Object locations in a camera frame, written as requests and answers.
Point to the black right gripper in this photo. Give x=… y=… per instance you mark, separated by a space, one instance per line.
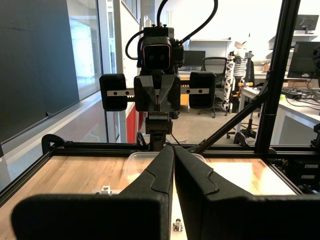
x=113 y=85

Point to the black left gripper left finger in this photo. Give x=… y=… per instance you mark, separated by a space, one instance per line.
x=100 y=217

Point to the black computer monitor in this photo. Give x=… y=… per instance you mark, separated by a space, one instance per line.
x=308 y=22
x=303 y=60
x=194 y=58

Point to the blue holder with white cap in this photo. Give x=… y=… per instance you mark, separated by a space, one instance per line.
x=106 y=190

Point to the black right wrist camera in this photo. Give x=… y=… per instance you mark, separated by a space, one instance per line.
x=157 y=53

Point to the white lattice-legged figure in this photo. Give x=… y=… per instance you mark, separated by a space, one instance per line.
x=230 y=82

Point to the blue bar clamp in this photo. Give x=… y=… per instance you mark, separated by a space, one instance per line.
x=177 y=225

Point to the clear plastic tub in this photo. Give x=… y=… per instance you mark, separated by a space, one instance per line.
x=136 y=165

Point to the black aluminium frame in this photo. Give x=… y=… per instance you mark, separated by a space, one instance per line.
x=100 y=147

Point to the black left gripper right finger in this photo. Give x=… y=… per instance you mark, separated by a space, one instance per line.
x=237 y=217

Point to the white shelf cabinet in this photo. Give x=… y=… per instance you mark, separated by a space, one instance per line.
x=212 y=46

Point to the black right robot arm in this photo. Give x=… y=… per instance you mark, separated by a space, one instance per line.
x=160 y=125

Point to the black control box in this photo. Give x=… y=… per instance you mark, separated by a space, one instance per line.
x=307 y=172

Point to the red panel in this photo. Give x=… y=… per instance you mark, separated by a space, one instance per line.
x=131 y=125

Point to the white desk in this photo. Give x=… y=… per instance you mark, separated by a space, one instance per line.
x=300 y=113

